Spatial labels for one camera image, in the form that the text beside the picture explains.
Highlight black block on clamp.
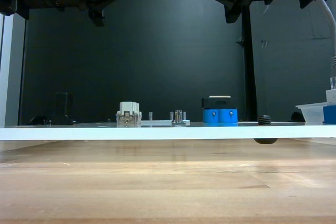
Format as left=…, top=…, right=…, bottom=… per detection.
left=201, top=97, right=238, bottom=111

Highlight white frame post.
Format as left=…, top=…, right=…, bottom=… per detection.
left=0, top=13, right=27, bottom=126

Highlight blue socket mount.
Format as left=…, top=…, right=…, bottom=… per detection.
left=322, top=105, right=336, bottom=124

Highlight clear plastic bar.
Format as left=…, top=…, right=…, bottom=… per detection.
left=141, top=120, right=174, bottom=127

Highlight black round foot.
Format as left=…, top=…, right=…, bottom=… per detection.
left=290, top=112, right=307, bottom=123

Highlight white rj45 socket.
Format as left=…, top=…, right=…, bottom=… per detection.
left=325, top=90, right=336, bottom=105

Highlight black frame post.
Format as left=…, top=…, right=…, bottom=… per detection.
left=235, top=0, right=258, bottom=123

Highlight white board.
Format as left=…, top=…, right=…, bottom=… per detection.
left=0, top=122, right=336, bottom=141

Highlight black rubber foot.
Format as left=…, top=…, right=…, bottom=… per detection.
left=253, top=138, right=278, bottom=145

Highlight beige connector housing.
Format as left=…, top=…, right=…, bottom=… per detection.
left=115, top=101, right=143, bottom=128

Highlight black socket holder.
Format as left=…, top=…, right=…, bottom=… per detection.
left=49, top=92, right=77, bottom=125

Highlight black ribbed screw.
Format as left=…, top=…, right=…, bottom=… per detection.
left=257, top=114, right=271, bottom=126

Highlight silver metal connector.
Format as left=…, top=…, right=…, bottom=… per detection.
left=172, top=108, right=191, bottom=127

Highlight blue clamp block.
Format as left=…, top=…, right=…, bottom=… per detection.
left=202, top=108, right=239, bottom=126

